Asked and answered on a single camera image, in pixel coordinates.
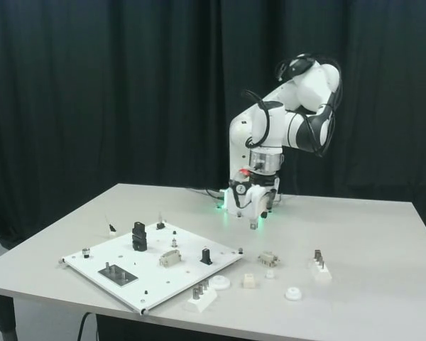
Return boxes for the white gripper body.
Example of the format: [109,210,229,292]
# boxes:
[246,185,273,219]

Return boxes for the beige waterproof plug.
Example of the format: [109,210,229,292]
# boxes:
[257,251,282,268]

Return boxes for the cream square holder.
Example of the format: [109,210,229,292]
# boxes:
[241,272,261,288]

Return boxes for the white large gear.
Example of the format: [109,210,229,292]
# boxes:
[212,275,231,291]

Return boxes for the white medium gear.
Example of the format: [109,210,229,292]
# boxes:
[284,286,304,301]

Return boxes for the white square peg holder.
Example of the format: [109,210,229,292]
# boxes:
[307,257,334,286]

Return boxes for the white task board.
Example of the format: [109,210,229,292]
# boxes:
[58,220,245,316]

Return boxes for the white round peg holder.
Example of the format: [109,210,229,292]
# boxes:
[185,289,220,315]

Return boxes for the black D-SUB plug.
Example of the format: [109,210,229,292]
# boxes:
[130,220,149,252]

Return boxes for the black curtain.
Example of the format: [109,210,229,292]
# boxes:
[0,0,426,249]

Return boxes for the silver wrist ring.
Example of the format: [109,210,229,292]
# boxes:
[248,151,283,175]

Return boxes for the black cable on table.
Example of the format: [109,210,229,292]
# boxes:
[204,187,229,200]

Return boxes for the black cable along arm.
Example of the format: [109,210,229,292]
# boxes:
[241,53,344,159]

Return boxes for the black cable under table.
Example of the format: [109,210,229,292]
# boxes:
[78,311,97,341]

